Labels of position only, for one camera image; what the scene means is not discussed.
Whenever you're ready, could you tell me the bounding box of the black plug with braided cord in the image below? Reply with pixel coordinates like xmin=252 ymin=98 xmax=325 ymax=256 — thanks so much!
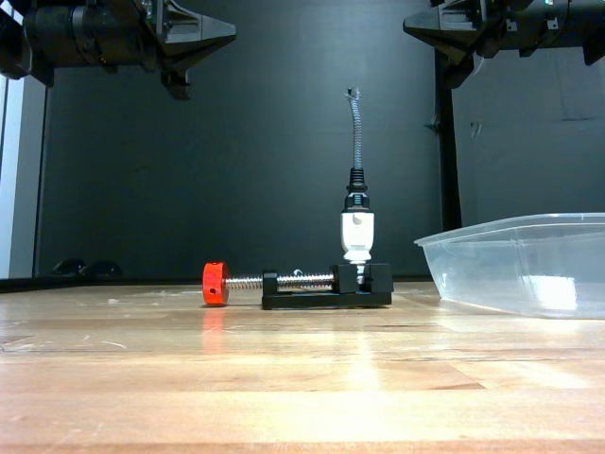
xmin=340 ymin=85 xmax=374 ymax=212

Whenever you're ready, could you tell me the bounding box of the white power receptacle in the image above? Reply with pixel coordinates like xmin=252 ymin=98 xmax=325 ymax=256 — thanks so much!
xmin=339 ymin=210 xmax=377 ymax=266

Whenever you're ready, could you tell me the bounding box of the clear plastic tub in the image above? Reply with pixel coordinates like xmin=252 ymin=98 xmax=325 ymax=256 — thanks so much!
xmin=413 ymin=212 xmax=605 ymax=322

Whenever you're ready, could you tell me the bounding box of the black vise with red knob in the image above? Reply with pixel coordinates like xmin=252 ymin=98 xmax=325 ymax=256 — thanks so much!
xmin=202 ymin=260 xmax=395 ymax=311

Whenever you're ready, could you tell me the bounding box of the black rounded frame bracket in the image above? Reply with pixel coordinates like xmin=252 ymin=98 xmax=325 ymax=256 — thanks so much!
xmin=51 ymin=257 xmax=87 ymax=278
xmin=82 ymin=258 xmax=125 ymax=278

